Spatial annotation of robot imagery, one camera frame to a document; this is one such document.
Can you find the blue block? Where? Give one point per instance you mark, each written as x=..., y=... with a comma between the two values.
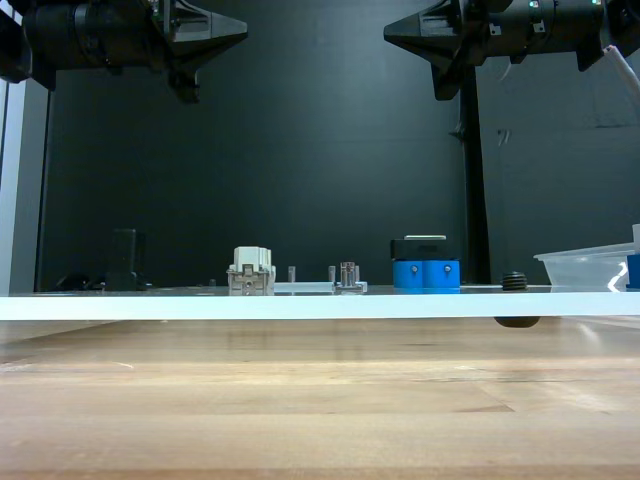
x=633, y=272

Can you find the clear plastic tub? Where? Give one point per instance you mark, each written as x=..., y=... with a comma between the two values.
x=580, y=270

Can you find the blue connector mount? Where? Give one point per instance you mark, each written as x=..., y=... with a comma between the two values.
x=425, y=275

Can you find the beige connector housing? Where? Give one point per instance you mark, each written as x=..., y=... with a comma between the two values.
x=250, y=270

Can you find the black board foot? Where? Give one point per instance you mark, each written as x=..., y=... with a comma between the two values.
x=517, y=323

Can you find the small silver clamp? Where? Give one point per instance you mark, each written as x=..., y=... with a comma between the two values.
x=349, y=277

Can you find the white board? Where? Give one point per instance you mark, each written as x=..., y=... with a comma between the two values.
x=200, y=305

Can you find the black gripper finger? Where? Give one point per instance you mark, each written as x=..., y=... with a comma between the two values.
x=200, y=22
x=427, y=50
x=430, y=25
x=210, y=49

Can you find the clear block with posts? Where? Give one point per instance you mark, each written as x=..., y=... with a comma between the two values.
x=305, y=288

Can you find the black rj45 connector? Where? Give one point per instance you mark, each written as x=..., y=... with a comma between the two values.
x=422, y=248

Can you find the black table frame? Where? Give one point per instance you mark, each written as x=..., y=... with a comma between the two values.
x=472, y=200

